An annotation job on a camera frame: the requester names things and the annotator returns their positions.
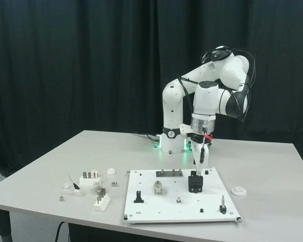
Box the black curtains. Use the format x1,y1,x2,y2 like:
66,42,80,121
0,0,303,175

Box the white round peg holder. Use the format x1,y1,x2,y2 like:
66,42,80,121
79,176,103,188

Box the black cable at arm foot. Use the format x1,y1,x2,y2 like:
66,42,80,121
133,133,163,144

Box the metal bolt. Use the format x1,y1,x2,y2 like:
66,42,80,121
219,195,227,215

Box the black cable under table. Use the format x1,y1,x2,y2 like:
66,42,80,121
56,221,68,242

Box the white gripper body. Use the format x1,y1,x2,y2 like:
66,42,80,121
191,141,210,171

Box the black Ethernet plug with cable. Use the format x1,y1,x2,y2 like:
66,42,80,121
68,173,81,192

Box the silver wrist ring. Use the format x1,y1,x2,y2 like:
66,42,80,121
190,115,216,135

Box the thin black rod red tag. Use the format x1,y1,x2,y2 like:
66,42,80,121
198,127,213,164

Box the black USB plug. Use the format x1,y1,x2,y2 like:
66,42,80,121
133,191,145,204

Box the long black arm cable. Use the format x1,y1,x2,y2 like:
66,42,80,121
200,45,258,124

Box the short black arm cable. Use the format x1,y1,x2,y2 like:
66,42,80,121
178,76,196,115

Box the black table leg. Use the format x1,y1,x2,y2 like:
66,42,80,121
0,208,12,242

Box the flat white mounting plate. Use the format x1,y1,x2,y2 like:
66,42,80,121
179,124,194,135

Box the white task board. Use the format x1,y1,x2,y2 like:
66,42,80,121
123,167,242,224

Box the white square peg holder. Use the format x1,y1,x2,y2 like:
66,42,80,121
91,195,111,212

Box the cream waterproof plug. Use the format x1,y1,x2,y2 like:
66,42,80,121
153,180,164,196

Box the black D-SUB plug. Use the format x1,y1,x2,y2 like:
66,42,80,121
187,170,204,194

